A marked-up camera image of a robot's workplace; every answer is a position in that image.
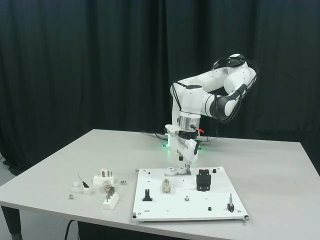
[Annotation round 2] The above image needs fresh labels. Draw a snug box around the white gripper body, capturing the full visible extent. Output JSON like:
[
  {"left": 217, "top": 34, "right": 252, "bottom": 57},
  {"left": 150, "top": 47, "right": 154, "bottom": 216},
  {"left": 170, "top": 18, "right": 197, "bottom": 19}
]
[{"left": 171, "top": 134, "right": 199, "bottom": 163}]

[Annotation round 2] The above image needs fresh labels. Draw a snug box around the white task board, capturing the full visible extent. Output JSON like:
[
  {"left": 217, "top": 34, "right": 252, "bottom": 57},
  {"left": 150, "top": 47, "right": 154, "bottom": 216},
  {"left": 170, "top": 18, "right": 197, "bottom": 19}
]
[{"left": 131, "top": 166, "right": 250, "bottom": 223}]

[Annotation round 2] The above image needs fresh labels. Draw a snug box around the black cable under table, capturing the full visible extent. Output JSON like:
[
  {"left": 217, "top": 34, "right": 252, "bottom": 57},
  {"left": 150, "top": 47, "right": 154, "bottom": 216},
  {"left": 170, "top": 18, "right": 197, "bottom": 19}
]
[{"left": 64, "top": 219, "right": 76, "bottom": 240}]

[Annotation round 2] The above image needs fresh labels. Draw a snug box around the dark table leg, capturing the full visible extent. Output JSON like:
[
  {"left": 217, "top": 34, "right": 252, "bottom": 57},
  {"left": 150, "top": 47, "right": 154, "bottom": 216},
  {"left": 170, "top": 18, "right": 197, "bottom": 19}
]
[{"left": 0, "top": 205, "right": 20, "bottom": 240}]

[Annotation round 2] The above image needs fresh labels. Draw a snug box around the black USB plug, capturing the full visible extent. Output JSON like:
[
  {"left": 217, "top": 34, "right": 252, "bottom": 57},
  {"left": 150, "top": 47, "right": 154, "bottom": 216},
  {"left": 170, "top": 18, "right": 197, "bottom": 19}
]
[{"left": 77, "top": 172, "right": 90, "bottom": 190}]

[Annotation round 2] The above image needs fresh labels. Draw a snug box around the black rod with red tag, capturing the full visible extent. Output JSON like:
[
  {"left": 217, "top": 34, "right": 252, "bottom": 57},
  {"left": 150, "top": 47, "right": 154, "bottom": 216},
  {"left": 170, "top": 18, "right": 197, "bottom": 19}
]
[{"left": 195, "top": 128, "right": 206, "bottom": 151}]

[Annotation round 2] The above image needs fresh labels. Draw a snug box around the white wedge-shaped holder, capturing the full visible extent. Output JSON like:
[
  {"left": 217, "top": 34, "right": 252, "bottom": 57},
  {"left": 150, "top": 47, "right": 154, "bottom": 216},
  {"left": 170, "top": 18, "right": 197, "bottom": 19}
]
[{"left": 100, "top": 193, "right": 120, "bottom": 210}]

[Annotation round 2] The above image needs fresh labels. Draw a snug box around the black curtain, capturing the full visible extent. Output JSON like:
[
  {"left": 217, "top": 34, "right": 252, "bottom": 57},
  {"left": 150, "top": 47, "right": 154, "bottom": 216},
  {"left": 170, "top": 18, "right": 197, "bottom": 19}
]
[{"left": 0, "top": 0, "right": 320, "bottom": 175}]

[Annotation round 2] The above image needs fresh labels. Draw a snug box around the black cable on table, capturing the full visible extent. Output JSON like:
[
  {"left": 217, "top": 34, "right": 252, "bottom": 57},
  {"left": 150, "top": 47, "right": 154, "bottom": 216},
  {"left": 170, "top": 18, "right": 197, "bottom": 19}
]
[{"left": 141, "top": 131, "right": 168, "bottom": 140}]

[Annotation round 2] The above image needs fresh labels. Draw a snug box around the white holder with holes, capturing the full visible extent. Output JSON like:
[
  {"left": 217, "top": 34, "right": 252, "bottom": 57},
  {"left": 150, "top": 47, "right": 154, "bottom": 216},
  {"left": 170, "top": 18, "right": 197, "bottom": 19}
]
[{"left": 92, "top": 174, "right": 117, "bottom": 186}]

